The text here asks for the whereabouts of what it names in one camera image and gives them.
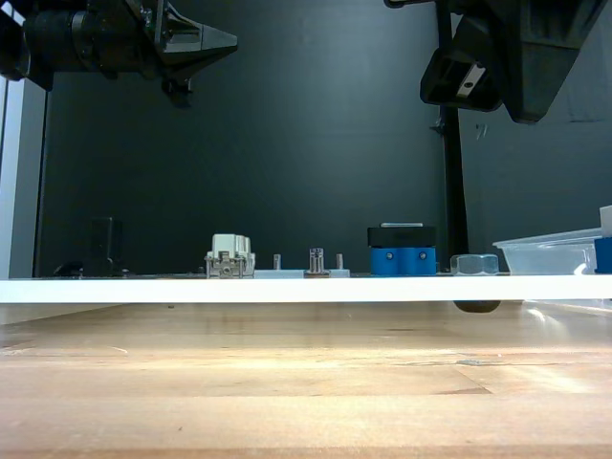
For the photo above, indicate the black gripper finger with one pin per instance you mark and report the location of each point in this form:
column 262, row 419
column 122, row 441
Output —
column 191, row 36
column 545, row 81
column 191, row 64

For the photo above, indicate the silver M12 hex nut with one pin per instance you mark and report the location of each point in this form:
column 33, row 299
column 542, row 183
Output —
column 474, row 264

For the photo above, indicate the blue block with black cap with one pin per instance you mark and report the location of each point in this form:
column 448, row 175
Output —
column 401, row 260

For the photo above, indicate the clear plastic tub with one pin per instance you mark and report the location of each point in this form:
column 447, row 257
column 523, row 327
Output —
column 540, row 260

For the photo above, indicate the white and blue connector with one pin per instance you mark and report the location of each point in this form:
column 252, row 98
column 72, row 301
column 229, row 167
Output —
column 605, row 255

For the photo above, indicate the black clamp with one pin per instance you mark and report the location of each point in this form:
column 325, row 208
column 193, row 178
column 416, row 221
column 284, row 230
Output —
column 106, row 239

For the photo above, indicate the grey connector housing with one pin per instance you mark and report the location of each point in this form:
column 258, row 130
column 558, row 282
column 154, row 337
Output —
column 229, row 258

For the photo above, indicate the small metal socket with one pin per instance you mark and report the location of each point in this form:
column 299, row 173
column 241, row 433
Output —
column 317, row 263

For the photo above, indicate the black M12 threaded stud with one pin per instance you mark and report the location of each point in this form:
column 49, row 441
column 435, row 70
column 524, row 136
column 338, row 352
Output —
column 477, row 307

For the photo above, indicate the white board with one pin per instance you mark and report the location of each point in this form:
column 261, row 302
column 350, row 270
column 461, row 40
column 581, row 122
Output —
column 287, row 289

